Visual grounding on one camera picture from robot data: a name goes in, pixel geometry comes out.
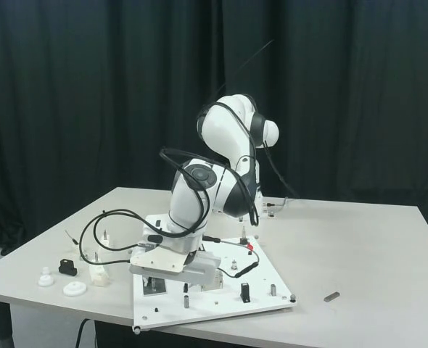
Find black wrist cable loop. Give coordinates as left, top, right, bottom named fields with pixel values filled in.
left=78, top=209, right=164, bottom=268

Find white large gear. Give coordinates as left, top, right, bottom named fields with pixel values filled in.
left=62, top=281, right=89, bottom=299

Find white task board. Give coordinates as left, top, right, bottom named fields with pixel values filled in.
left=128, top=234, right=298, bottom=333

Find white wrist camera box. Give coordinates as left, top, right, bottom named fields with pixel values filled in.
left=138, top=213, right=171, bottom=251

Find black cable to table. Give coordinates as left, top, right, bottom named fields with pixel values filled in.
left=263, top=143, right=299, bottom=202

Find thin black rod red tag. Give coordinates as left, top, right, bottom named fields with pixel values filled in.
left=202, top=234, right=260, bottom=278

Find white peg holder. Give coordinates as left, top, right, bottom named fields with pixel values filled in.
left=88, top=261, right=111, bottom=289
left=99, top=235, right=115, bottom=254

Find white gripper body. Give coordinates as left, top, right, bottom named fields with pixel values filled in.
left=128, top=252, right=223, bottom=289

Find black cable under table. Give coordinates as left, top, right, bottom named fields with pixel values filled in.
left=76, top=318, right=94, bottom=348

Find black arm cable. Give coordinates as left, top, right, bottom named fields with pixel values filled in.
left=159, top=101, right=273, bottom=228

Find flat white mounting plate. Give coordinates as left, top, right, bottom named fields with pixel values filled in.
left=129, top=248, right=186, bottom=274

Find black curtain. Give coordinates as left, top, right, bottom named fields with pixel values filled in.
left=0, top=0, right=428, bottom=257

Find black D-SUB plug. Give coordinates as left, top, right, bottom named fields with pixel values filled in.
left=57, top=257, right=78, bottom=277

